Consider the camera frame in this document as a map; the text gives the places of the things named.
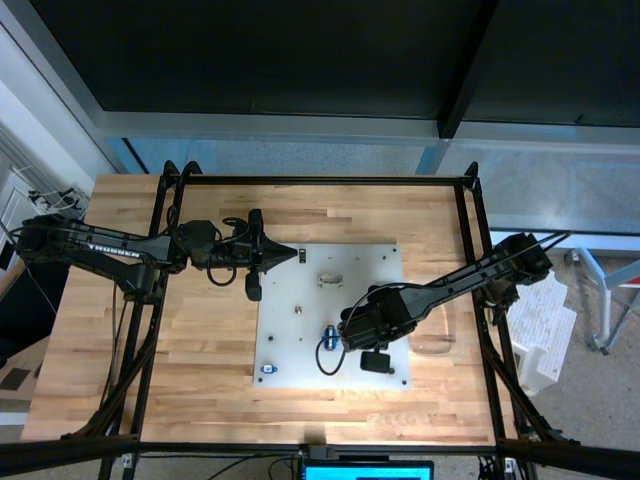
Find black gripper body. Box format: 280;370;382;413
204;209;266;303
339;299;401;375

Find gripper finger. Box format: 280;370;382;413
263;233;300;254
263;251;300;274

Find white taskboard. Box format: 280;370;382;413
252;243;412;390

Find blue round clamp holder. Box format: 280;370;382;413
319;323;342;352

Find clear plastic tub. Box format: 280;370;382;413
407;272;459;357

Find laptop screen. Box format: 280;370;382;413
298;459;435;480

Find metal stand legs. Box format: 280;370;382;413
564;244;640;357

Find black computer case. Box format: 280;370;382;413
0;259;69;369

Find cardboard box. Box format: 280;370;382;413
0;335;51;401

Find thin black cable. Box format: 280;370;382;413
221;215;250;241

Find black cable loop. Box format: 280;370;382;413
314;285;381;377
206;259;237;288

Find black aluminium frame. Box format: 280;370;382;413
0;159;640;480

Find cable bundle with plugs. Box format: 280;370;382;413
27;187;84;211

